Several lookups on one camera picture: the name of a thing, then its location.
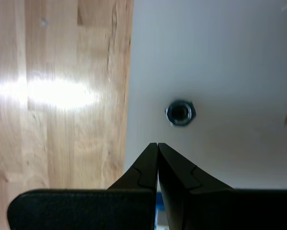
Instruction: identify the silver M12 hex nut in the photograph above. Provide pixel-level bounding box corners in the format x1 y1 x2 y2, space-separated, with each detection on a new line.
164 99 197 127

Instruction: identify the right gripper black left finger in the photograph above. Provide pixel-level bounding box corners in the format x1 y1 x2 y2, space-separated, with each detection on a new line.
107 142 158 230

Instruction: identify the small blue white connector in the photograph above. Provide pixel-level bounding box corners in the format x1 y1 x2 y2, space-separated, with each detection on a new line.
155 191 169 230

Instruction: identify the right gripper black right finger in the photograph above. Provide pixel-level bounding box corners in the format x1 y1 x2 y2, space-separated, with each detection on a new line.
158 142 235 230

